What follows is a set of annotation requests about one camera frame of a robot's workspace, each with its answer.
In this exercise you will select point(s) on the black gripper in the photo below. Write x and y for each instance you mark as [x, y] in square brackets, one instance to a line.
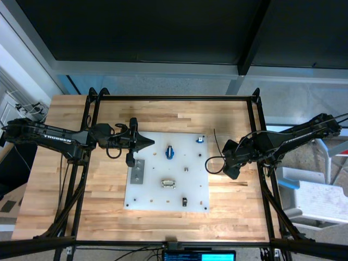
[239, 157]
[133, 125]

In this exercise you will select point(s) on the black frame pillar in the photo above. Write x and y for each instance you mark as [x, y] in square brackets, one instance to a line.
[253, 35]

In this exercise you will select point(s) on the grey aluminium plate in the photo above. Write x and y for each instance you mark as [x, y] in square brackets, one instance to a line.
[140, 174]

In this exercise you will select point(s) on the brown cardboard box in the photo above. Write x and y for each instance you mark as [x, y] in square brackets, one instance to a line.
[13, 201]

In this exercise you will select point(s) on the black metal table frame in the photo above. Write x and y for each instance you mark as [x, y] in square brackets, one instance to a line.
[32, 244]

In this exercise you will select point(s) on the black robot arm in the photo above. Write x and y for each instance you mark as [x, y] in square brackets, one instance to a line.
[296, 137]
[54, 137]

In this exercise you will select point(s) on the small black camera box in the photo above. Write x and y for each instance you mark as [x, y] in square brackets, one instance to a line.
[173, 243]

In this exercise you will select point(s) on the black flat panel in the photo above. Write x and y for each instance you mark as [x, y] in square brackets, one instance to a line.
[13, 168]

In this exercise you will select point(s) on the white board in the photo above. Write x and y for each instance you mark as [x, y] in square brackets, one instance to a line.
[157, 193]

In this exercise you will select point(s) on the black USB hub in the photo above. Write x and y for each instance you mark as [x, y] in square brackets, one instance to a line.
[185, 202]

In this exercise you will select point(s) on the small blue white connector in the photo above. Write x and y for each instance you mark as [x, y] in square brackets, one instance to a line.
[199, 140]

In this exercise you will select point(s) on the blue holder with white clip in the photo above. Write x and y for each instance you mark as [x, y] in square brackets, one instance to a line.
[170, 152]

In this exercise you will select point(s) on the clear plastic container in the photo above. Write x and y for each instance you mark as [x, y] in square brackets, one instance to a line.
[211, 150]

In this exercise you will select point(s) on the grey aluminium wall post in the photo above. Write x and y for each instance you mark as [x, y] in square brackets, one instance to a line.
[30, 30]

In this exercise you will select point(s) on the screen with blue edge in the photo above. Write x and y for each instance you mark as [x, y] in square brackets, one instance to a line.
[198, 256]

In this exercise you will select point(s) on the beige multi-pin connector housing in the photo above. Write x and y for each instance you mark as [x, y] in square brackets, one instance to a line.
[167, 183]

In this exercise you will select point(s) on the white metal chair frame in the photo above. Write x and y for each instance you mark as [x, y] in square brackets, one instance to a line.
[328, 166]

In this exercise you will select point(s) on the white step stool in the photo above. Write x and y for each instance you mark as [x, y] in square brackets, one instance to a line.
[320, 201]

